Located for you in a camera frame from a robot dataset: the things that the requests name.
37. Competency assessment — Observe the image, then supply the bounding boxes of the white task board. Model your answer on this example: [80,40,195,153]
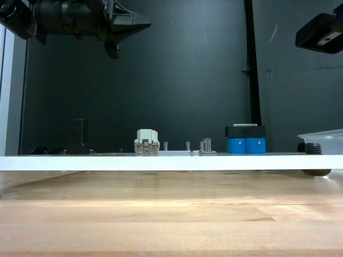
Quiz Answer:
[0,154,343,171]

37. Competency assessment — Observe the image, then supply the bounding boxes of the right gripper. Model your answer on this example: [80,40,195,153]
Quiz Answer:
[295,12,343,55]

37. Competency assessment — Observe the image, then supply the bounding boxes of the beige many-pin connector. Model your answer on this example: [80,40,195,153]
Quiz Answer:
[133,128,159,157]

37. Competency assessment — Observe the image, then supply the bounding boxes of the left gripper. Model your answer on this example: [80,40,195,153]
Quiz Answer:
[102,0,152,60]

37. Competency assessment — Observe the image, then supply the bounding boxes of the small steel peg fitting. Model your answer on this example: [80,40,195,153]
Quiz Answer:
[199,137,217,156]

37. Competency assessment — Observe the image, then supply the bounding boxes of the clear plastic container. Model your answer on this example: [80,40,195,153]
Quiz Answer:
[296,128,343,156]

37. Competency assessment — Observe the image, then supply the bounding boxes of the black frame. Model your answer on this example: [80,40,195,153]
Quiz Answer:
[242,0,263,126]

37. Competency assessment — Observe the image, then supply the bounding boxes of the blue socket block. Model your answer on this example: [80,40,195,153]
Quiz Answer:
[227,137,266,156]

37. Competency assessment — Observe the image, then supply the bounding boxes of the black socket housing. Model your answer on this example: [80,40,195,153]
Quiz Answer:
[224,123,266,139]

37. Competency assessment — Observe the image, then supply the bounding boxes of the black threaded stud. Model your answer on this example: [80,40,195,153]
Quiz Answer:
[304,142,323,155]

